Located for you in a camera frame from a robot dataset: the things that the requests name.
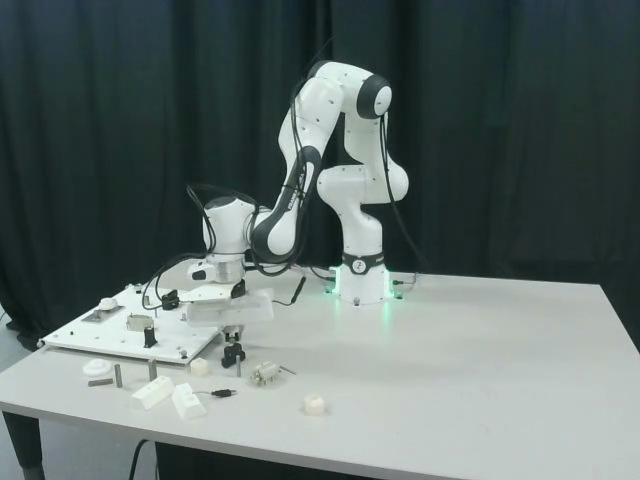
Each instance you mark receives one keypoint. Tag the white sloped holder with holes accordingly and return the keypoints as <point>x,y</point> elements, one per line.
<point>152,394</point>

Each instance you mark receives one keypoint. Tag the black curtains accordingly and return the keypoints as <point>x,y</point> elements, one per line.
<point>500,150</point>

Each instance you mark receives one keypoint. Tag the white large gear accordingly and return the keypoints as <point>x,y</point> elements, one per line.
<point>97,369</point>

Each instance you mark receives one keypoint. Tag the white medium gear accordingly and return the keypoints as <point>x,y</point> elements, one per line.
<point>315,405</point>

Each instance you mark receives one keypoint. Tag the black box under table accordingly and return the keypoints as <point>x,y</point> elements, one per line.
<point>250,462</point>

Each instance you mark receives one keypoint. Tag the metal square peg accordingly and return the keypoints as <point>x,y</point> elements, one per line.
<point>151,371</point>

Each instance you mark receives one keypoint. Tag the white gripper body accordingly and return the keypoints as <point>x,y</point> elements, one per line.
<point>240,312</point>

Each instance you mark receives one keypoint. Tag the white small gear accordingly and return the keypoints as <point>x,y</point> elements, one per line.
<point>107,304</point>

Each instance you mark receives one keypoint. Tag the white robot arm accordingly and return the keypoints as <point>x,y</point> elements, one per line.
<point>360,225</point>

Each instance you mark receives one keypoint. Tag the metal waterproof plug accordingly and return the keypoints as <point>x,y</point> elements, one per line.
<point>264,376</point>

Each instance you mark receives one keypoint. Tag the white task board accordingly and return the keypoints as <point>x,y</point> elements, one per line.
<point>115,335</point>

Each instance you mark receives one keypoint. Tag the white cube holder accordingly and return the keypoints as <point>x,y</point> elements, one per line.
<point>199,367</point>

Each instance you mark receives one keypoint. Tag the dark table leg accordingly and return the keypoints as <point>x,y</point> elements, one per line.
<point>22,445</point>

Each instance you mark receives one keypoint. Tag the white long holder with holes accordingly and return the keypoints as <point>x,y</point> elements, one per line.
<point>189,401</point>

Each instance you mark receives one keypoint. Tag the black D-SUB plug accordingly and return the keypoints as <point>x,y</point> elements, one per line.
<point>233,355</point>

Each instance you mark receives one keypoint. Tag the black USB plug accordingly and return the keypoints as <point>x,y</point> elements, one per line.
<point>149,338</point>

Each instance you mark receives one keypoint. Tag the black Ethernet plug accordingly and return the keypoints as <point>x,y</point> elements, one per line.
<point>170,300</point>

